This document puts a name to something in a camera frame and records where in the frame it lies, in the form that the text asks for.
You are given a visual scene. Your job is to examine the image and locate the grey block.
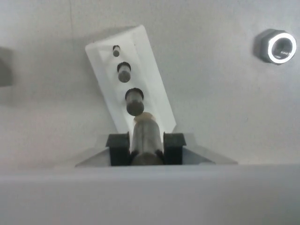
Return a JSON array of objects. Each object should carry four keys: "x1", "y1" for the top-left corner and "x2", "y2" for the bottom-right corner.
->
[{"x1": 0, "y1": 46, "x2": 13, "y2": 88}]

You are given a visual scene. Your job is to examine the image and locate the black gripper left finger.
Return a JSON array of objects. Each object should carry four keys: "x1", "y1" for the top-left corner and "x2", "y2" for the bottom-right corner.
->
[{"x1": 75, "y1": 132, "x2": 131, "y2": 168}]

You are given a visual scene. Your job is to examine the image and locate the large metal round peg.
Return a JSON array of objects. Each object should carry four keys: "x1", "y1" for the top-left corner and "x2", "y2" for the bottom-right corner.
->
[{"x1": 130, "y1": 117, "x2": 164, "y2": 166}]

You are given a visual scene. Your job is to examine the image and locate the white peg holder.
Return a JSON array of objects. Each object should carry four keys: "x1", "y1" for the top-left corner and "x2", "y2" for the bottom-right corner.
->
[{"x1": 84, "y1": 24, "x2": 177, "y2": 135}]

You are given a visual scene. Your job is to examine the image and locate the thick metal round peg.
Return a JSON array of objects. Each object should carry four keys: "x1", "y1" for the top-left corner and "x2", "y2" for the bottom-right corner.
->
[{"x1": 125, "y1": 88, "x2": 144, "y2": 116}]

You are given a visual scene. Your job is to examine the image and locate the medium metal round peg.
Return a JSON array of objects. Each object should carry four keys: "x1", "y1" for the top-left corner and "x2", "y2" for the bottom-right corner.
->
[{"x1": 117, "y1": 61, "x2": 131, "y2": 83}]

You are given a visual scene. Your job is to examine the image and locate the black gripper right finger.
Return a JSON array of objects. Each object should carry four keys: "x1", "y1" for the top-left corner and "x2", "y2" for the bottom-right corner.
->
[{"x1": 163, "y1": 132, "x2": 238, "y2": 165}]

